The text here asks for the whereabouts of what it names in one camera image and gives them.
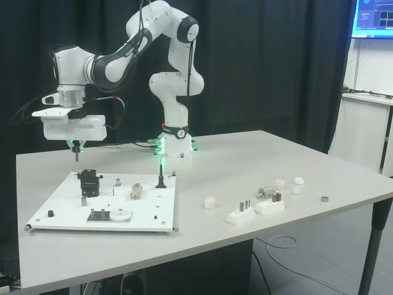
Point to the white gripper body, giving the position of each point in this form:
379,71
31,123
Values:
76,130

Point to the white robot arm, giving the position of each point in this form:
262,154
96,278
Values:
172,92

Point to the large metal round peg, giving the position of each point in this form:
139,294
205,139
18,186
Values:
83,202

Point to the thick metal round peg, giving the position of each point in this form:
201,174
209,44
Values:
240,207

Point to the white round peg holder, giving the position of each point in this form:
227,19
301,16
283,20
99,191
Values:
239,218

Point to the medium metal round peg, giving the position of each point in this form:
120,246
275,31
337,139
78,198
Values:
246,206

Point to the white square peg holder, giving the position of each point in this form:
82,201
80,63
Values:
270,208

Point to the thin metal square peg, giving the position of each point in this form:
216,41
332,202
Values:
274,199

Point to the thick metal square peg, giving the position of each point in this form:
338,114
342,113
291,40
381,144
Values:
279,196

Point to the black wrist band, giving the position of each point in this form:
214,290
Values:
76,114

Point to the black D-SUB plug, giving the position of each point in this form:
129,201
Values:
89,184

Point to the metal BNC plug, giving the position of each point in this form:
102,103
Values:
117,182

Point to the white large gear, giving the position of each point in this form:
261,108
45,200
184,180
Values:
121,215

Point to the white task board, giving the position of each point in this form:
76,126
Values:
141,215

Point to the small white holder block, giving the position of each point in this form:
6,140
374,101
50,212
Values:
280,184
209,202

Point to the black curtain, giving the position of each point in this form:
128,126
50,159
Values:
276,61

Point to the white medium gear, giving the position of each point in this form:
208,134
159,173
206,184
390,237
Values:
298,181

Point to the metal hex nut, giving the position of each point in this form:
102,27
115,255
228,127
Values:
324,198

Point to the white cabinet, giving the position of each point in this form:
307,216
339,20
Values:
365,132

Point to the black table leg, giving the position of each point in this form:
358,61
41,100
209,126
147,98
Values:
374,246

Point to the blue screen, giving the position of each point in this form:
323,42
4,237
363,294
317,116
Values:
373,18

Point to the flat white mount plate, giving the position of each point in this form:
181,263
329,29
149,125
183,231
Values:
49,113

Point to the small white camera box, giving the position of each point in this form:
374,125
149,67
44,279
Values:
50,99

